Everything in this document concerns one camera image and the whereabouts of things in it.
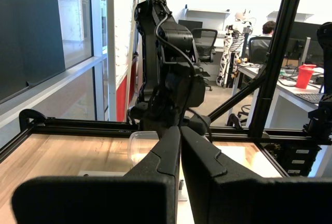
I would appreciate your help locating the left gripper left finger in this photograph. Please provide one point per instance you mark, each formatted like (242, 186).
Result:
(103, 203)

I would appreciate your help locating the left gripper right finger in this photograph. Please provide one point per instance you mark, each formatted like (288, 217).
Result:
(259, 203)

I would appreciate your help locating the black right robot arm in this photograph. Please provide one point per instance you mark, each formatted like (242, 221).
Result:
(150, 53)

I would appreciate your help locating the white task board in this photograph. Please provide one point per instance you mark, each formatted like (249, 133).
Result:
(103, 174)

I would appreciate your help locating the clear plastic tub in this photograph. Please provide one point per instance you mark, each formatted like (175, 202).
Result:
(135, 151)

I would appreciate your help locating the black equipment boxes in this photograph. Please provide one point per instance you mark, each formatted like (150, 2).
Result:
(306, 156)

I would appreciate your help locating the white desk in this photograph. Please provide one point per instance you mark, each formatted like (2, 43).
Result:
(290, 93)

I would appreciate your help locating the black keyboard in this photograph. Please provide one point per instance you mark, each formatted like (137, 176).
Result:
(310, 97)

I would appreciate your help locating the red plastic cup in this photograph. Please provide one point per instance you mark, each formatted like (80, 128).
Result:
(304, 77)

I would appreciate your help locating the black office chair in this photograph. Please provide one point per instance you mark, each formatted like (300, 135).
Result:
(207, 40)
(258, 49)

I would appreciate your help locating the white humanoid robot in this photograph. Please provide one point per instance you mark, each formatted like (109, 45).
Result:
(234, 42)

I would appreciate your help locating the whiteboard partition red base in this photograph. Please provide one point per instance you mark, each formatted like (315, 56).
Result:
(124, 40)

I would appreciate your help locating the black computer monitor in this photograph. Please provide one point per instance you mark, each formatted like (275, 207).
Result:
(190, 25)
(307, 34)

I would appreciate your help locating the person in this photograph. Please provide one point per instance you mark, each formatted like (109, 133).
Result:
(268, 28)

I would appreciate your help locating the white shelf unit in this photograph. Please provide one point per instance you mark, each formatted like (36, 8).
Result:
(207, 14)

